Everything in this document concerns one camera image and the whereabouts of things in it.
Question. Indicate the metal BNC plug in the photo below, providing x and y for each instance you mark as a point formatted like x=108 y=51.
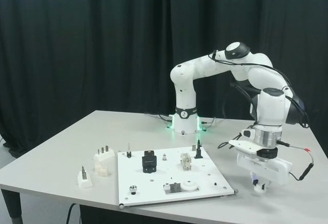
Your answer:
x=164 y=157

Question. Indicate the small cream white block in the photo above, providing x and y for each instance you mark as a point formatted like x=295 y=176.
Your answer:
x=103 y=172
x=98 y=168

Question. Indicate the small metal block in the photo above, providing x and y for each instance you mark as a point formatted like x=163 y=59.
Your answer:
x=193 y=147

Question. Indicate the flat white mounting plate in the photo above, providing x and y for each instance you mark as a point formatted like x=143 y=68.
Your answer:
x=243 y=145

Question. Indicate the white task board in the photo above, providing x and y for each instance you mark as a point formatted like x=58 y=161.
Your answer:
x=153 y=183

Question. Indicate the black curtain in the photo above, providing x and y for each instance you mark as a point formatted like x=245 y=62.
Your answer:
x=77 y=42

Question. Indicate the beige metal connector housing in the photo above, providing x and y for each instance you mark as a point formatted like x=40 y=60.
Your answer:
x=185 y=162

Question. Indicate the metal square peg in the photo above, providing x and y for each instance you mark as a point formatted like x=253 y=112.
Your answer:
x=82 y=170
x=86 y=175

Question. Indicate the white square peg holder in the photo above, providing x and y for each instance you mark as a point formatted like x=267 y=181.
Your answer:
x=84 y=183

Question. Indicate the black D-SUB plug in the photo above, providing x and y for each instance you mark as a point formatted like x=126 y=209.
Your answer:
x=148 y=162

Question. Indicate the black upright plug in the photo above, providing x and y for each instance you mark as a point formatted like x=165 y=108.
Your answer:
x=198 y=153

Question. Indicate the black wrist band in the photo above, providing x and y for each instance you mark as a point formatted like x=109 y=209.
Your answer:
x=267 y=153

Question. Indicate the small white camera box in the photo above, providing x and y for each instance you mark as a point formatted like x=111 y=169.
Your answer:
x=248 y=133

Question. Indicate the white large gear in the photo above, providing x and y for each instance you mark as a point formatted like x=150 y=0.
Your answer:
x=190 y=185

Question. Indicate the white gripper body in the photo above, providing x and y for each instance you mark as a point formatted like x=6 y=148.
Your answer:
x=271 y=170

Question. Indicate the dark table leg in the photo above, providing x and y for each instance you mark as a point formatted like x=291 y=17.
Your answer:
x=12 y=206

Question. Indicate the white round peg holder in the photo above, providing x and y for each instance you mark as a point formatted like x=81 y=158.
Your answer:
x=105 y=158

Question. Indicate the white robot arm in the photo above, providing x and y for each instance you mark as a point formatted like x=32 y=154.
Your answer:
x=184 y=80

